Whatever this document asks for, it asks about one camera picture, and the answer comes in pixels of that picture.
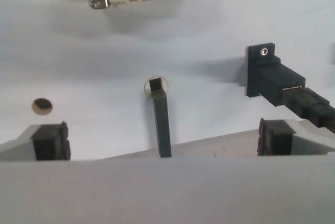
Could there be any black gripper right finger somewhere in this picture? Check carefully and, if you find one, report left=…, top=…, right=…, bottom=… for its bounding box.
left=257, top=117, right=335, bottom=156

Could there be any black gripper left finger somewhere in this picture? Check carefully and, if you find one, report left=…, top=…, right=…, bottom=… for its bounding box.
left=0, top=121, right=72, bottom=162

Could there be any metal square peg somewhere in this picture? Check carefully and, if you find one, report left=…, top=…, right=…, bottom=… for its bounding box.
left=149, top=76, right=172, bottom=159

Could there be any black USB plug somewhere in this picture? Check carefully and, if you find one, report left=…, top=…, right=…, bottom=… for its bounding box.
left=281, top=85, right=335, bottom=133

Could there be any white task board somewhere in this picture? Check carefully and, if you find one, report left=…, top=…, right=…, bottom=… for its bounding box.
left=0, top=0, right=335, bottom=162

